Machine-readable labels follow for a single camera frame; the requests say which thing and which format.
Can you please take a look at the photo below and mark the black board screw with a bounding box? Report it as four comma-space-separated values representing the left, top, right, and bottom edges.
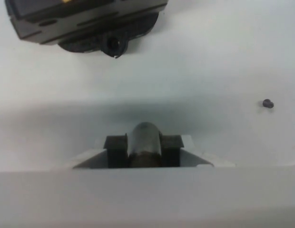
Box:
262, 99, 275, 110

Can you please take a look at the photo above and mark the white task board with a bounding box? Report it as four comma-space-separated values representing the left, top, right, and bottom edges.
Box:
0, 0, 295, 172

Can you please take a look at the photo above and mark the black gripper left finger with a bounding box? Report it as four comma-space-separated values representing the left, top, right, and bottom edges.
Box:
72, 133, 128, 170

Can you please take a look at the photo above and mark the metal round peg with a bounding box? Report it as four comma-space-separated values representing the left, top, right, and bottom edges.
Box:
127, 122, 162, 168

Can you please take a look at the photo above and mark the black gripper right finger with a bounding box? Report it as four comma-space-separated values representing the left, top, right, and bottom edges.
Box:
161, 134, 215, 168

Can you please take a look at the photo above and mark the black D-SUB plug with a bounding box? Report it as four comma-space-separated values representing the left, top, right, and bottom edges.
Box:
4, 0, 168, 45

